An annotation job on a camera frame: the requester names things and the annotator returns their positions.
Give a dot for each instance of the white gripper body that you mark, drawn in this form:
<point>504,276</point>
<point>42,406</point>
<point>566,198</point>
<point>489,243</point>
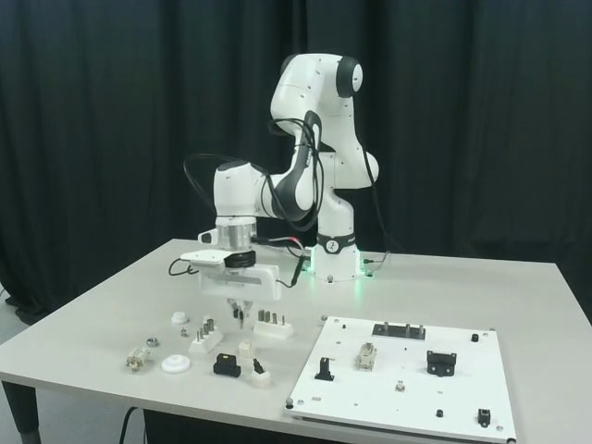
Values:
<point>259,277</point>

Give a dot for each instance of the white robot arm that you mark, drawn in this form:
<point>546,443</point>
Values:
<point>333,199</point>

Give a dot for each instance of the medium metal square peg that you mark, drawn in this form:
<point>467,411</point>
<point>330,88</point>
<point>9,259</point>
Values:
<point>268,317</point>

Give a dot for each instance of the large metal round peg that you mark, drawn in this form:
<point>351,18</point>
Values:
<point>209,324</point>

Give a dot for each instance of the white square peg holder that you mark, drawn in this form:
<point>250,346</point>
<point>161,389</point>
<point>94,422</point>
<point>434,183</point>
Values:
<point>273,330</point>

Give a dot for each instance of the medium metal round peg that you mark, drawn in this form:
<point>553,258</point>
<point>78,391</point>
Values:
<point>204,332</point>

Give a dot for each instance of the small white holder block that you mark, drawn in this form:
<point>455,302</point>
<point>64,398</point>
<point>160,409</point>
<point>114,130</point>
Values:
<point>246,348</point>

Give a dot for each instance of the white round peg holder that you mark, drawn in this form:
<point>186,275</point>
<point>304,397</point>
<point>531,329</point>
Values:
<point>208,344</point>

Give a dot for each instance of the white medium gear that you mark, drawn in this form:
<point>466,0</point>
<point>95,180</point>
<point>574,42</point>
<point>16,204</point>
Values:
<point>180,319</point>

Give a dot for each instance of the metal BNC plug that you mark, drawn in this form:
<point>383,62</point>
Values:
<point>183,331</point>

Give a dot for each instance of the flat white mounting plate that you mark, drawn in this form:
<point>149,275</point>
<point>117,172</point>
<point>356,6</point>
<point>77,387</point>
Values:
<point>203,258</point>

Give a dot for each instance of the black D-SUB plug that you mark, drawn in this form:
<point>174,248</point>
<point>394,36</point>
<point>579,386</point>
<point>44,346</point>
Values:
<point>226,366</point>

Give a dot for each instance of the black USB plug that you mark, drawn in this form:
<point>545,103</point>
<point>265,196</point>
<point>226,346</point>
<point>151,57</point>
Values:
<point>258,366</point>

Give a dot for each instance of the white plug holder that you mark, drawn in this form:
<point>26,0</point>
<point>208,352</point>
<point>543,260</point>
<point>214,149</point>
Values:
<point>260,379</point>

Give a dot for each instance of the white large gear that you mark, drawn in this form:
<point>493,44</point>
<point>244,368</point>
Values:
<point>176,364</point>

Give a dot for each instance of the metal hex nut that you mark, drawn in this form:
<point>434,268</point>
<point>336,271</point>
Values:
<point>151,341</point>

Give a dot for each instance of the beige waterproof plug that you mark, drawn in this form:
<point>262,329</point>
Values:
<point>137,359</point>

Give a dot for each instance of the white task board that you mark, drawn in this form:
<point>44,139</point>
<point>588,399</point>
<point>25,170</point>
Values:
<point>379,393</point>

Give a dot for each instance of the black curtain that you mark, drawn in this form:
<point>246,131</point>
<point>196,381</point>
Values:
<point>92,115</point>

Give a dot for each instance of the black table leg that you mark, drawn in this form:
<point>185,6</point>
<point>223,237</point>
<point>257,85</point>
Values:
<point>20,411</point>

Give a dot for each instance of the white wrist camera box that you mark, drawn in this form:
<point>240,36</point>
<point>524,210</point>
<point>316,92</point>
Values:
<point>208,237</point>

